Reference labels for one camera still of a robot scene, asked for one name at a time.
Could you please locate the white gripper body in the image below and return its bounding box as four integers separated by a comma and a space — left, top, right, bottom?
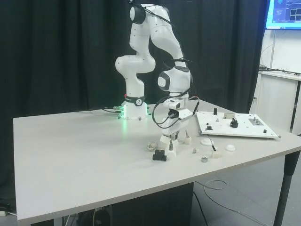
161, 116, 188, 136

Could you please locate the white square peg holder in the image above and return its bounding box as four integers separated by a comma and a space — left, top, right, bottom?
160, 135, 181, 145

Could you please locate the white round peg holder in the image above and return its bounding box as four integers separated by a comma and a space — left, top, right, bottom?
165, 140, 181, 159

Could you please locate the beige metal waterproof plug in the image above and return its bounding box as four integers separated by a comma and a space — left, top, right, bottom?
143, 141, 158, 151

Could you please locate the black D-SUB plug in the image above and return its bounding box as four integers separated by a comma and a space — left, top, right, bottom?
152, 149, 169, 162

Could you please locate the white task board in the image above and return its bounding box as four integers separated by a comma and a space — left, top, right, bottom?
195, 108, 282, 142

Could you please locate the white cabinet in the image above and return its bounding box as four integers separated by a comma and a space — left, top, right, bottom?
249, 69, 301, 136

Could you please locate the dark grey table leg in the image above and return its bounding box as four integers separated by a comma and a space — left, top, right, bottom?
274, 150, 301, 226

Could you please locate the black curtain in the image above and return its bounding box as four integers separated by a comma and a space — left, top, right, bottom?
0, 0, 269, 212

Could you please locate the blue screen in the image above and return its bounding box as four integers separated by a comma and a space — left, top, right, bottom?
264, 0, 301, 31

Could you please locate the black camera cable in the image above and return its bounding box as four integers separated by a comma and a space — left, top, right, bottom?
151, 96, 179, 129

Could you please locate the grey floor cable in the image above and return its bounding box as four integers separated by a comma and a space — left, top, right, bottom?
203, 180, 283, 226

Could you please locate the black base cable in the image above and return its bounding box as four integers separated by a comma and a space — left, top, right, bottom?
75, 107, 123, 115

